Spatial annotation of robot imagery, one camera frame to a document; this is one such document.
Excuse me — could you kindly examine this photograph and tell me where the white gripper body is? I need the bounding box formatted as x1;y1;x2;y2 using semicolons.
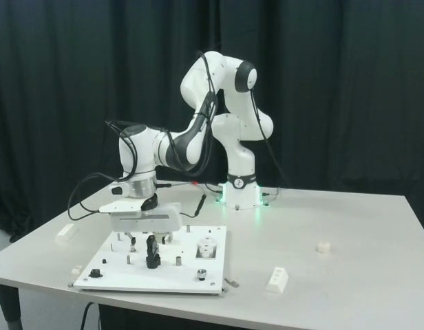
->
109;202;182;233

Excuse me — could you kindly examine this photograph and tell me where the white task board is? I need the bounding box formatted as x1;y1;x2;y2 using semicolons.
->
73;225;232;296

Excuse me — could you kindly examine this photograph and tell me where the long white holder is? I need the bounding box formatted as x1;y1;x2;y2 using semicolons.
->
56;223;77;243

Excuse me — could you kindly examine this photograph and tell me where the white holder with holes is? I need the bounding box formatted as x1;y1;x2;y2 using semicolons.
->
265;266;289;294

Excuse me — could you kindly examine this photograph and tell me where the grey table leg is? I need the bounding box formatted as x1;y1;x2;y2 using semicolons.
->
0;283;21;330

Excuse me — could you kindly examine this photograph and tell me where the black curtain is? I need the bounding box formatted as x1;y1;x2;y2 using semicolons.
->
0;0;424;243

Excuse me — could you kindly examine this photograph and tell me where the black looped gripper cable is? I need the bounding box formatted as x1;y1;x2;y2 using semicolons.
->
67;173;130;221

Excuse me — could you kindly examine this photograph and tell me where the black cable under table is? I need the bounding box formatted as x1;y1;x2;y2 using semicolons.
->
81;301;98;330

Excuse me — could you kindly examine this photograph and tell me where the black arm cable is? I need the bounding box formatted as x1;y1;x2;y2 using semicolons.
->
105;50;220;179

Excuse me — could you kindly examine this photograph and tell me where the black base cable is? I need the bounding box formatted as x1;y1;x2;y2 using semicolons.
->
248;87;290;190

